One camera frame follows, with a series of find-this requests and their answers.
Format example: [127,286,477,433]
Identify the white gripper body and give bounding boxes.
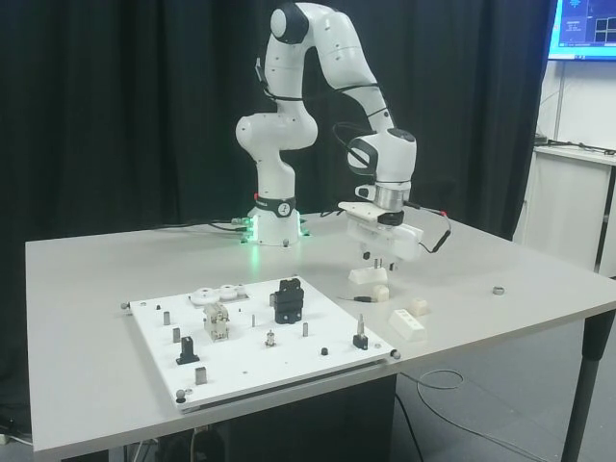
[346,218,425,264]

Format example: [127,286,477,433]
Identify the silver wrist ring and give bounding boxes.
[374,185,412,214]

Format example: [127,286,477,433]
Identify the black curtain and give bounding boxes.
[0,0,562,437]

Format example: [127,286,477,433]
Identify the white cabinet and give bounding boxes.
[512,142,616,279]

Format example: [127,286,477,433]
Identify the white square peg holder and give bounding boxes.
[388,308,428,342]

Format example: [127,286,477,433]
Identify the black base cables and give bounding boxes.
[161,218,252,237]

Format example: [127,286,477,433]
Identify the white task board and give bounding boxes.
[119,274,401,415]

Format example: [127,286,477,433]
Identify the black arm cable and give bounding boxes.
[253,56,386,169]

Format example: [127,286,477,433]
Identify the white large gear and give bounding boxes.
[190,286,219,307]

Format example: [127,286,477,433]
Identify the white round peg holder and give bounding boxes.
[346,266,390,287]

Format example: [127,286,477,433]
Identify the thin grey floor cable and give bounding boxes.
[414,368,572,461]

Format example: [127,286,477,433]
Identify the blue monitor screen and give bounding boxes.
[547,0,616,63]

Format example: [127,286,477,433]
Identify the black table leg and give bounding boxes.
[561,318,610,462]

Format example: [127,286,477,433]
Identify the black D-SUB plug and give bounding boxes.
[268,276,306,325]

